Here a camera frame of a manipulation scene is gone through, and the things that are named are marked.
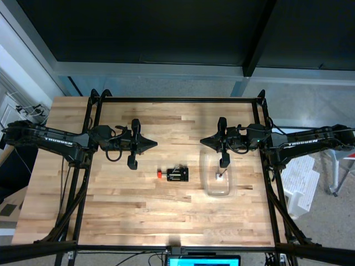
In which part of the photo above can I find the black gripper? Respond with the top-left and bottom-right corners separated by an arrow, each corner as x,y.
106,118 -> 158,171
200,116 -> 252,169

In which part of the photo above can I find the black clamp with red knob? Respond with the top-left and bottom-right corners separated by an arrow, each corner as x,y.
157,165 -> 190,183

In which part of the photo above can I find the clear plastic tub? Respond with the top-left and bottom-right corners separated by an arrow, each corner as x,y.
200,151 -> 237,198

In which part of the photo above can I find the blue laptop screen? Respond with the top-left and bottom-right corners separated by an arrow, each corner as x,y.
166,255 -> 241,266

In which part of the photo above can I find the white power strip with plugs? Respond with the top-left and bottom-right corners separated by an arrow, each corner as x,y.
13,103 -> 48,119

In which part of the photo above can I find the grey metal stand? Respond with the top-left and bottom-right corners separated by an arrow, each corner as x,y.
318,151 -> 355,198

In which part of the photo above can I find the cardboard box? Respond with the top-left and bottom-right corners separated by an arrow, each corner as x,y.
0,186 -> 28,237

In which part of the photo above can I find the black cable loop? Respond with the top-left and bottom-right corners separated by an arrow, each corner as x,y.
105,148 -> 123,162
225,136 -> 249,154

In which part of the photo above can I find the black aluminium frame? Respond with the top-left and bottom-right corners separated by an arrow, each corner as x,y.
0,88 -> 355,266

